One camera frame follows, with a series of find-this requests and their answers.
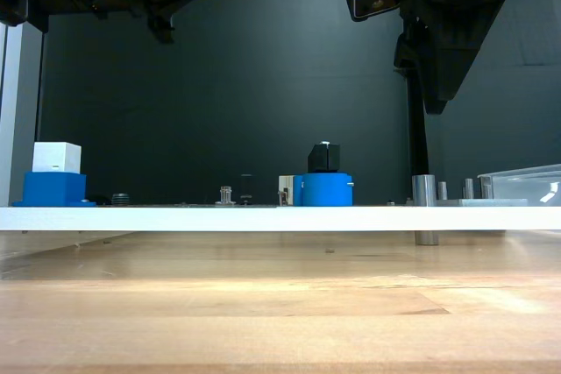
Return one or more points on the steel 16mm cylinder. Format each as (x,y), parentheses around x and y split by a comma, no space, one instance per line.
(425,190)

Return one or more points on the white taskboard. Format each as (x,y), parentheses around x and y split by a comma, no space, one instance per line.
(219,218)

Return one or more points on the black D-sub connector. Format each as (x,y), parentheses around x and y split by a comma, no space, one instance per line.
(324,159)

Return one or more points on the small steel peg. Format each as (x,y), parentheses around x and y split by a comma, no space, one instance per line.
(442,190)
(469,188)

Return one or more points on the clear plastic tub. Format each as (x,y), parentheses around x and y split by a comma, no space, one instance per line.
(526,181)

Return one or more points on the grey metal peg holder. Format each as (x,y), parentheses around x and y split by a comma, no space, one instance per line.
(482,202)

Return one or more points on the white block connector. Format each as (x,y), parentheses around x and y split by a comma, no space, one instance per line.
(57,157)

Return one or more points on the cream connector housing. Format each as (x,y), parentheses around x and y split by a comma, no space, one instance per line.
(287,190)

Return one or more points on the black socket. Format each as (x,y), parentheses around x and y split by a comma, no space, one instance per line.
(247,188)

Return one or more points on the small metal connector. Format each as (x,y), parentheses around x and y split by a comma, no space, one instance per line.
(225,196)

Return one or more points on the black knurled screw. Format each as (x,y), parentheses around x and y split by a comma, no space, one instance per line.
(122,199)

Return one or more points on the large blue connector mount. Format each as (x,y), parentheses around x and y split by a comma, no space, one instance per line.
(326,192)

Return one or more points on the small blue mount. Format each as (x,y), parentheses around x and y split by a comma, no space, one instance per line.
(52,190)

